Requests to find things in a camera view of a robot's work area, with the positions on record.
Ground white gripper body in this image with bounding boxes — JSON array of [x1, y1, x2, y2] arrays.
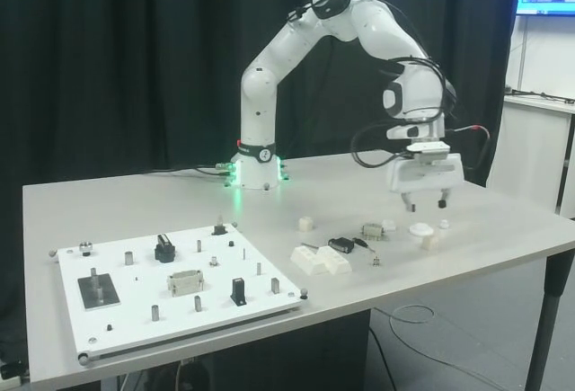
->
[[386, 151, 465, 194]]

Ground grey floor cable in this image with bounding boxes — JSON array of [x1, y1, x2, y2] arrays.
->
[[386, 304, 532, 384]]

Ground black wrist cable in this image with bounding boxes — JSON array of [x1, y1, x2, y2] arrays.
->
[[350, 121, 420, 171]]

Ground black D-SUB plug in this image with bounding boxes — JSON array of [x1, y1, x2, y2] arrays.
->
[[327, 236, 354, 255]]

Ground black curtain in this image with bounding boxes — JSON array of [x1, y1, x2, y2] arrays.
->
[[0, 0, 526, 365]]

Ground black base cables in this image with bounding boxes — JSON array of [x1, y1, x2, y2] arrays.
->
[[147, 163, 239, 184]]

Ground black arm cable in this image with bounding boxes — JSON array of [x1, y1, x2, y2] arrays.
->
[[286, 0, 458, 119]]

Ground black table leg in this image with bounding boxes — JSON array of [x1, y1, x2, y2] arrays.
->
[[524, 246, 572, 391]]

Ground white cabinet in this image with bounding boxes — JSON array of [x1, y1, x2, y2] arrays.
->
[[487, 92, 575, 220]]

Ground thin black rod on wire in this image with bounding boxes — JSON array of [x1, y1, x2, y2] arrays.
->
[[448, 124, 492, 174]]

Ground white task board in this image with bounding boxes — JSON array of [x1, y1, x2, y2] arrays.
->
[[48, 221, 311, 364]]

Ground beige waterproof plug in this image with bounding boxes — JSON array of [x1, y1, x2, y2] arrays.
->
[[361, 223, 387, 242]]

